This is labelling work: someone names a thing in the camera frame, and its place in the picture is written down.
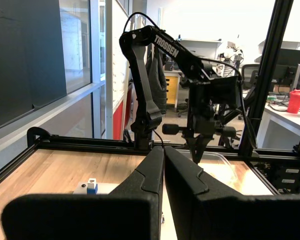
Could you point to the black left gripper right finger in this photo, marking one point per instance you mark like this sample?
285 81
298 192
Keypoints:
227 217

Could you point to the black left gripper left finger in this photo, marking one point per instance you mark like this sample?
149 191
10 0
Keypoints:
90 217

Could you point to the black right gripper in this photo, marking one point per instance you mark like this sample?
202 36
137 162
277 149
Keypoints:
198 112

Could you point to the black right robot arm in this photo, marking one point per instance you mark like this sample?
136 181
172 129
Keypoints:
141 75

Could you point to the small blue white connector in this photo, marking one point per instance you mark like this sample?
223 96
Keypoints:
92 188

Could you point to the clear plastic tub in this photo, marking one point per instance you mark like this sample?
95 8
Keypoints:
215 170

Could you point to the black round screw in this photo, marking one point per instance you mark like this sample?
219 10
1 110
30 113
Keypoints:
83 185

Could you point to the yellow drawer cabinet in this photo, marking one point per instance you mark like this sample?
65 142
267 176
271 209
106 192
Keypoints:
172 90

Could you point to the black box white labels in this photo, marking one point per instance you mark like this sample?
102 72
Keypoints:
270 175

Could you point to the black hanging jacket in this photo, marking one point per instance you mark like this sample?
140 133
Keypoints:
157 82

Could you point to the black mesh office chair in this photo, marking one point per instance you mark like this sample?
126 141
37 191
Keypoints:
250 75

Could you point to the white office desk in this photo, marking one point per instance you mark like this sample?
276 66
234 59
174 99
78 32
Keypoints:
285 122

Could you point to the red plastic bin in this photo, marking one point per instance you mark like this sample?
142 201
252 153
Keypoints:
296 102

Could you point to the white partition red panel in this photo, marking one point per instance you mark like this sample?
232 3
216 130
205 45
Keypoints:
117 62

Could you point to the black computer monitor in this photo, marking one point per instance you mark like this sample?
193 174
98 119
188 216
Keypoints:
287 60

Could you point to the black metal table frame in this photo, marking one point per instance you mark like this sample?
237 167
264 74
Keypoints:
267 75

